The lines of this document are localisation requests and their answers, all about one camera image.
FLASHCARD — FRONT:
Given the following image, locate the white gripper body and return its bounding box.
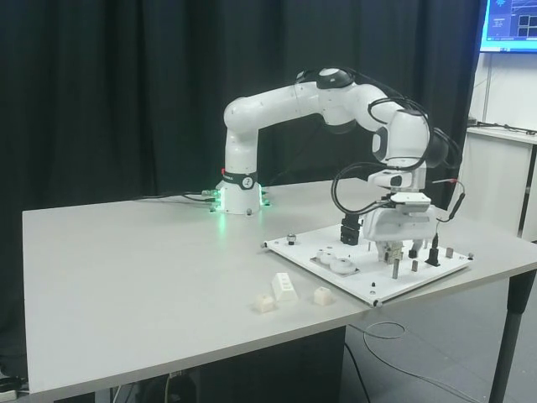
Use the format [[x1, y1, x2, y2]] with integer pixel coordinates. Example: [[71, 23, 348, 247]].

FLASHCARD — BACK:
[[362, 205, 438, 245]]

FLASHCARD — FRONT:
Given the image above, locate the white slanted peg holder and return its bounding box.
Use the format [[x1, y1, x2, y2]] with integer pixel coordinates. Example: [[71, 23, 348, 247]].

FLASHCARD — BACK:
[[271, 272, 300, 301]]

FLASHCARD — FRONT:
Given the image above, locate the black USB plug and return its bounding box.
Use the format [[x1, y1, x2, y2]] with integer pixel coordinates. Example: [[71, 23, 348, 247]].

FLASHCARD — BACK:
[[425, 234, 442, 268]]

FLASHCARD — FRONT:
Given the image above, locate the black D-SUB plug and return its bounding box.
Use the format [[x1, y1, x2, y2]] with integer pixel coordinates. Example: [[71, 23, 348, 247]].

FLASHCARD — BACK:
[[339, 215, 362, 246]]

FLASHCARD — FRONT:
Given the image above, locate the white medium gear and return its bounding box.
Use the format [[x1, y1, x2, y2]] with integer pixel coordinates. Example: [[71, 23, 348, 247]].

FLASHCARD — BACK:
[[330, 257, 355, 275]]

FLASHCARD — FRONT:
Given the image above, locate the small white holder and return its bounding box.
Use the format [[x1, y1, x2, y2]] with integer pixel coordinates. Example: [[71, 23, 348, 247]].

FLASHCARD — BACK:
[[313, 285, 335, 306], [251, 293, 276, 315]]

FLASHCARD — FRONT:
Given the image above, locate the white task board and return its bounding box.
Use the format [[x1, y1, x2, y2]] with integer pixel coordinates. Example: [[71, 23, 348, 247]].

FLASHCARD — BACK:
[[260, 221, 476, 308]]

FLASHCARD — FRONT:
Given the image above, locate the white cabinet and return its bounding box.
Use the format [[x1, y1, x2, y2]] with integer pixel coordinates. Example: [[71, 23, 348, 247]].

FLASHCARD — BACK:
[[464, 123, 537, 243]]

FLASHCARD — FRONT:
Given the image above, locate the black table leg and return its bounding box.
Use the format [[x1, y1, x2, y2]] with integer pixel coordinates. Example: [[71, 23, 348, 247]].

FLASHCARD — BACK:
[[489, 273, 530, 403]]

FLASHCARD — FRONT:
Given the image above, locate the blue screen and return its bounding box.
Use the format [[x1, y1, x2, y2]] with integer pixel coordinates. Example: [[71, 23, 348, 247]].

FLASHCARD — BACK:
[[479, 0, 537, 54]]

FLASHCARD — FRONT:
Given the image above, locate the black curtain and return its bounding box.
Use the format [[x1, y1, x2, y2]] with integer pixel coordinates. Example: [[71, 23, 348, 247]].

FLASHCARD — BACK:
[[0, 0, 490, 370]]

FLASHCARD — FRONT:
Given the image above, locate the white power strip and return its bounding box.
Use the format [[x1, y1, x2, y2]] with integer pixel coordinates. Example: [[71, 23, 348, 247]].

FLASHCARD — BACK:
[[0, 376, 27, 400]]

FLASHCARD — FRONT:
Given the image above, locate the thin black rod on wire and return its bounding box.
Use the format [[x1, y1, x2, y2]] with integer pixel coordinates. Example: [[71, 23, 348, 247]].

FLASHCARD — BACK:
[[434, 178, 466, 222]]

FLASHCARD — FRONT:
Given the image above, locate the black looped gripper cable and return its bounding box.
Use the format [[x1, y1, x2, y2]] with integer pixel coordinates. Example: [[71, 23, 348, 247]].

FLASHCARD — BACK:
[[331, 160, 395, 216]]

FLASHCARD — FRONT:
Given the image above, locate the grey floor cable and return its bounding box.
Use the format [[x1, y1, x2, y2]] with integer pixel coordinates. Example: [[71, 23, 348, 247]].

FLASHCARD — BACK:
[[346, 320, 498, 403]]

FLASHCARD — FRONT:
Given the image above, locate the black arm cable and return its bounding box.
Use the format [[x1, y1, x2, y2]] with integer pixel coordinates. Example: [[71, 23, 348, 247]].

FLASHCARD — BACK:
[[295, 68, 461, 171]]

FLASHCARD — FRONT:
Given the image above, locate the black base cable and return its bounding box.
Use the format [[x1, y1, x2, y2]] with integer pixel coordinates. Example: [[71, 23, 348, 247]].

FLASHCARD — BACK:
[[136, 189, 222, 205]]

